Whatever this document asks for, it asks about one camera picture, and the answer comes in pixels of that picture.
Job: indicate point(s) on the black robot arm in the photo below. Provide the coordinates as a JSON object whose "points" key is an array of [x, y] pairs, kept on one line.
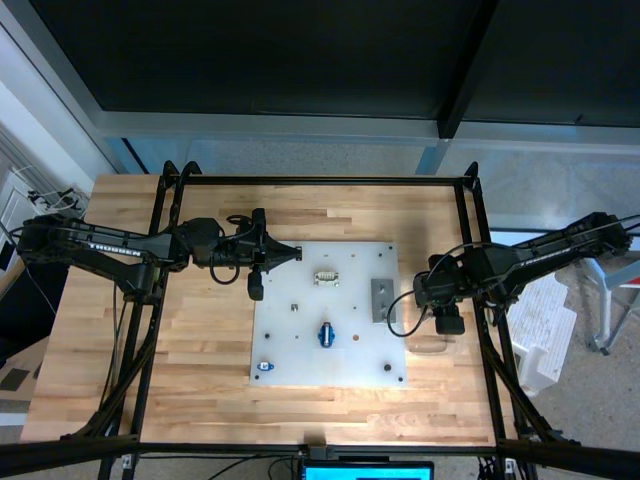
{"points": [[125, 246], [550, 252]]}

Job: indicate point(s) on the white task board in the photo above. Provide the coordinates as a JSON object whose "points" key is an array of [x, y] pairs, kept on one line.
{"points": [[310, 310]]}

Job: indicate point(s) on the black aluminium frame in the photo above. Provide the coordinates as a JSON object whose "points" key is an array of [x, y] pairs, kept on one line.
{"points": [[320, 180]]}

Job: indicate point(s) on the grey metal block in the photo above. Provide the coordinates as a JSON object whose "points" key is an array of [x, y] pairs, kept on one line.
{"points": [[382, 300]]}

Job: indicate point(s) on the blue laptop screen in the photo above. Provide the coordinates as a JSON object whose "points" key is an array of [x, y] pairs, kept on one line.
{"points": [[365, 472]]}

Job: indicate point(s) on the beige multi-pin connector housing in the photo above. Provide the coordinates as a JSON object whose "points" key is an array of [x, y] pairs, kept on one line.
{"points": [[326, 279]]}

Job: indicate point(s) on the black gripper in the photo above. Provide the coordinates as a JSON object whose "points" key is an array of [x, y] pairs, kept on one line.
{"points": [[256, 287], [450, 324]]}

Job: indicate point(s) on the red panel wheeled stand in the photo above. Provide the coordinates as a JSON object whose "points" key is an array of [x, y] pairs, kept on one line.
{"points": [[605, 310]]}

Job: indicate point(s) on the black equipment case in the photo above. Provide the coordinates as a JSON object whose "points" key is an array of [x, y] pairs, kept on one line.
{"points": [[25, 310]]}

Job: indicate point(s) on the small blue clamp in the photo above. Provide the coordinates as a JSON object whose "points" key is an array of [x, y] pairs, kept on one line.
{"points": [[259, 366]]}

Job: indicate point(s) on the steel rod in clamp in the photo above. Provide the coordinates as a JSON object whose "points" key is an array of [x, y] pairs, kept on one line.
{"points": [[327, 335]]}

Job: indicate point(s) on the small black mount block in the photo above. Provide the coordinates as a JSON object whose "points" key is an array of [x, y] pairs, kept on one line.
{"points": [[320, 452]]}

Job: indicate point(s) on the dark window with aluminium frame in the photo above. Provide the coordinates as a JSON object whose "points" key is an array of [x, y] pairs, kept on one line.
{"points": [[250, 50]]}

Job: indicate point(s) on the brown cardboard box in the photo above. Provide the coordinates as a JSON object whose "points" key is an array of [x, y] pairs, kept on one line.
{"points": [[25, 352]]}

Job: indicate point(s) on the clear plastic tub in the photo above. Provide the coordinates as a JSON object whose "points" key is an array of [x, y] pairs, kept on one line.
{"points": [[425, 348]]}

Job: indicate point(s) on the white foam packing block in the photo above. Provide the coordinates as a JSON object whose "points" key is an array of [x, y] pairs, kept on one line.
{"points": [[545, 320]]}

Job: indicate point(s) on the large blue clamp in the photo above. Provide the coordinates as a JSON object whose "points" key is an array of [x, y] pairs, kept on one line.
{"points": [[319, 337]]}

